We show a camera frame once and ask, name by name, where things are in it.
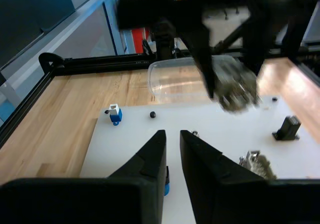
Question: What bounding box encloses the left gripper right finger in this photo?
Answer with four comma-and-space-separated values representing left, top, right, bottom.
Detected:
179, 129, 320, 224

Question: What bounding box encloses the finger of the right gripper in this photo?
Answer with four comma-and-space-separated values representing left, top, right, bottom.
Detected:
246, 1, 271, 79

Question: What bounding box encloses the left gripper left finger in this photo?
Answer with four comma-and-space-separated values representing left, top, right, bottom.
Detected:
0, 129, 168, 224

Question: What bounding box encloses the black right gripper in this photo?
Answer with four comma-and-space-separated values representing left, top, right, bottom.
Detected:
117, 0, 251, 100

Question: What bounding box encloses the beige HAN10E connector insert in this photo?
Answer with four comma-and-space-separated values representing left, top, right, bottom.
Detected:
214, 60, 263, 114

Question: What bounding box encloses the beige connector hub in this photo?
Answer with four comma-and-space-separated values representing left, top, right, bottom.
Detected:
238, 149, 278, 180

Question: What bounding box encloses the black connector socket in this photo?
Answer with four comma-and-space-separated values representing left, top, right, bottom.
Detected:
271, 115, 302, 141

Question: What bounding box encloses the blue white small connector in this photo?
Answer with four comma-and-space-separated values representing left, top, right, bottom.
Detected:
108, 103, 124, 127

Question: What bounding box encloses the clear plastic tub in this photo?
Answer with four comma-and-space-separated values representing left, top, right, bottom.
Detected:
147, 54, 258, 100

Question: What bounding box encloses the white board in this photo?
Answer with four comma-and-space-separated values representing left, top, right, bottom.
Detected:
79, 95, 320, 180

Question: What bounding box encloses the red panel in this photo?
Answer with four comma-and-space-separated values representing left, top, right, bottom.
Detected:
130, 26, 146, 55

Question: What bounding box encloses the blue clamp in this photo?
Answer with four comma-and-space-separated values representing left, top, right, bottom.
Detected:
163, 165, 171, 197

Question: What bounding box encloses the black table frame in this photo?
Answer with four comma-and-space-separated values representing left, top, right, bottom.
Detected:
0, 47, 320, 150

